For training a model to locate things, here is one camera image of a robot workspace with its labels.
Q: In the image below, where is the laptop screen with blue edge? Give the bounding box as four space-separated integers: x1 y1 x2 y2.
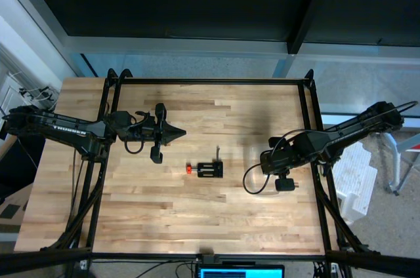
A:
196 264 285 278

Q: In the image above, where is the white cable bundle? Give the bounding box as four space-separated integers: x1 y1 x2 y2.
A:
18 86 55 102

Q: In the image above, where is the white foam block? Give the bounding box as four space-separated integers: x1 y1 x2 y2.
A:
331 142 378 226

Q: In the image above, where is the black aluminium frame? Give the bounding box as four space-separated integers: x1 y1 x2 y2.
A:
0 68 420 278

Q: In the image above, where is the flat brown cardboard box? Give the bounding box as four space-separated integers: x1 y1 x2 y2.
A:
0 182 33 243

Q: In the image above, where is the small black camera mount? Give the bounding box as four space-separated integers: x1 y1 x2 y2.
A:
196 248 219 264

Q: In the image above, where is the black clamp with orange knob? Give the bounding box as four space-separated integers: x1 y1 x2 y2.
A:
186 161 224 180

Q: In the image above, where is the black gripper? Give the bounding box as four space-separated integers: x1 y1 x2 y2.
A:
268 136 300 193
139 103 187 165

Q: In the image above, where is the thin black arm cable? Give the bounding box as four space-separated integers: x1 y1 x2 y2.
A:
123 127 146 155
241 162 272 195

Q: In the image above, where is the clear plastic tub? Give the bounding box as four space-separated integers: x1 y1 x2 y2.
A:
242 146 290 199

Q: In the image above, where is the grey metal stand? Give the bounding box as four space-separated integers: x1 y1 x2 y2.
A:
377 132 420 197

